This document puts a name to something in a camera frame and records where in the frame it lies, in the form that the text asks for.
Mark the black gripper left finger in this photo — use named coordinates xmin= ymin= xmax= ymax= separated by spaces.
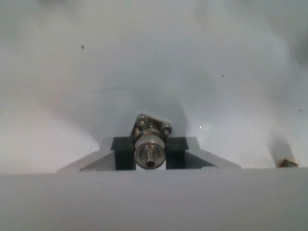
xmin=59 ymin=136 xmax=137 ymax=172

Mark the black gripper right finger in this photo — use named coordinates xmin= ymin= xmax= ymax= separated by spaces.
xmin=165 ymin=136 xmax=241 ymax=170

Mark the metal BNC plug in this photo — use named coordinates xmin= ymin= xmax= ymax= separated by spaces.
xmin=133 ymin=135 xmax=167 ymax=171

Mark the white task board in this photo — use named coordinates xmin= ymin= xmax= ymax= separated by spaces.
xmin=0 ymin=0 xmax=308 ymax=175

